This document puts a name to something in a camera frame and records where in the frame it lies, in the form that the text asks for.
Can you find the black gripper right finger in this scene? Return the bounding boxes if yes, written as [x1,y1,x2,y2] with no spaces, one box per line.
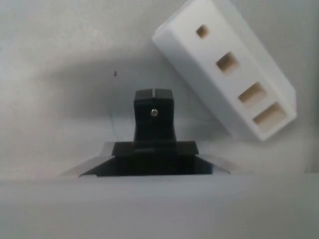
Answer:
[194,153,234,177]

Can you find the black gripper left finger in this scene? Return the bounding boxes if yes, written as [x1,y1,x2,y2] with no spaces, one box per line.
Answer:
[59,141,118,178]

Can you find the black D-SUB plug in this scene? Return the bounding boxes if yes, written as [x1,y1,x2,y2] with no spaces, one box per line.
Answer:
[111,88,200,177]

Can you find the white holder with square holes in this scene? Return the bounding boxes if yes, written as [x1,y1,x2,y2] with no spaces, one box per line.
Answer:
[151,0,298,143]

